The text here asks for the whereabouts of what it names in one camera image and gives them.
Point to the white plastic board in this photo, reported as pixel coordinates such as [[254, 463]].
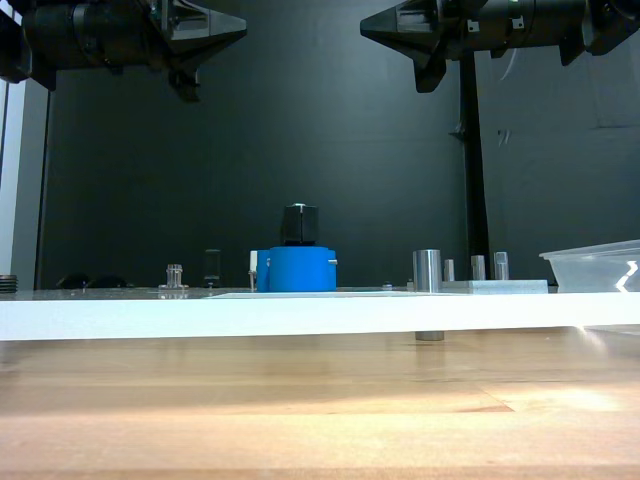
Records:
[[200, 317]]

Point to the blue round connector housing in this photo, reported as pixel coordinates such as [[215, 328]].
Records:
[[300, 270]]

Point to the black upright plug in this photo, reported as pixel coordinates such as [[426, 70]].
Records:
[[212, 265]]

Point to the black hex nut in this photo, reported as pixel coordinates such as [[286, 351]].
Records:
[[300, 225]]

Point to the black vertical post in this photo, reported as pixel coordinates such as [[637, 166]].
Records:
[[472, 175]]

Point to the black curved bracket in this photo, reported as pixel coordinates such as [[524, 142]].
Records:
[[111, 282], [74, 282]]

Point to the clear plastic container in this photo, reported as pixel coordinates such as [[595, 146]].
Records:
[[590, 270]]

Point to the small steel peg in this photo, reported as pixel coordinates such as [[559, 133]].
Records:
[[448, 271]]

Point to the large steel cylinder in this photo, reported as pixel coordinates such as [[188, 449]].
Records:
[[426, 270]]

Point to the grey metal peg block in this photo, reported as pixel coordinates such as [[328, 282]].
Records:
[[500, 286]]

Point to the grey metal column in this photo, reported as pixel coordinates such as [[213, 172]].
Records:
[[30, 200]]

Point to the beige multi-pin connector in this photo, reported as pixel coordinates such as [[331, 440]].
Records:
[[253, 260]]

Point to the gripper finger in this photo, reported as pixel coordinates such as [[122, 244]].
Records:
[[210, 25], [405, 25]]

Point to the clear plastic fitting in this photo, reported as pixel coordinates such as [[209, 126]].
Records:
[[174, 275]]

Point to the black threaded round insert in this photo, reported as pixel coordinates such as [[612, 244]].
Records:
[[7, 283]]

